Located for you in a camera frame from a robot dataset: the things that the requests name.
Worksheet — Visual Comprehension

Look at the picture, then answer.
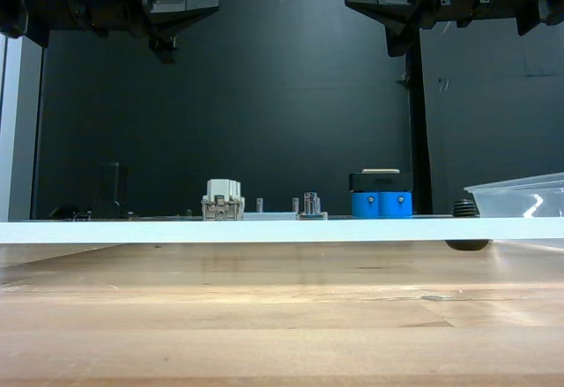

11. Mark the grey connector housing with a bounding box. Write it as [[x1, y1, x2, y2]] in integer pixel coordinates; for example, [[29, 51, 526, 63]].
[[201, 178, 247, 221]]

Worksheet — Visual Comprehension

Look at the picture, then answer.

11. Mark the large black threaded stud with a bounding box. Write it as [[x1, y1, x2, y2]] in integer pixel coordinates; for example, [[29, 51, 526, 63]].
[[453, 198, 479, 219]]

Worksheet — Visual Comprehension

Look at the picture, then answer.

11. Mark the clear plastic tub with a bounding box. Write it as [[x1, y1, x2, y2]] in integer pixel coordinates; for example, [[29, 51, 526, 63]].
[[463, 172, 564, 220]]

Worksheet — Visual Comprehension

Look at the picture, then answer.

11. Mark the white board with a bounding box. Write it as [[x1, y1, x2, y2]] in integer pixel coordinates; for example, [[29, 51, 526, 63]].
[[0, 215, 564, 246]]

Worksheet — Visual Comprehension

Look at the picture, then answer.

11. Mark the black rubber foot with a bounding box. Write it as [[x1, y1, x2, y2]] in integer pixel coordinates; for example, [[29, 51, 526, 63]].
[[444, 239, 491, 253]]

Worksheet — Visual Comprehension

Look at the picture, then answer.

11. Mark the black upright post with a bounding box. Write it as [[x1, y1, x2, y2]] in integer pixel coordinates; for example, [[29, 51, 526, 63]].
[[396, 20, 435, 219]]

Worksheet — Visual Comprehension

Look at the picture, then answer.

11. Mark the blue connector mount block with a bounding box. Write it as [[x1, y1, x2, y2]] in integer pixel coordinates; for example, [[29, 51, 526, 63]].
[[351, 190, 414, 220]]

